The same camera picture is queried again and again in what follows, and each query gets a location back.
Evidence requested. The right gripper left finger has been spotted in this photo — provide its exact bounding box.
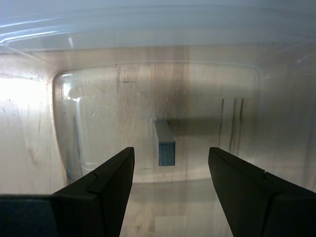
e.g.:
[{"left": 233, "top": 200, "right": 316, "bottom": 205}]
[{"left": 0, "top": 147, "right": 135, "bottom": 237}]

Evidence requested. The clear plastic tub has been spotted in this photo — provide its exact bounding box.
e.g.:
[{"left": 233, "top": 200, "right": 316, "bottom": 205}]
[{"left": 0, "top": 0, "right": 316, "bottom": 237}]

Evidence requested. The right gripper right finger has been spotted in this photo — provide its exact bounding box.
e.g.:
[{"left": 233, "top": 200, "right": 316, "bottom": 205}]
[{"left": 208, "top": 147, "right": 316, "bottom": 237}]

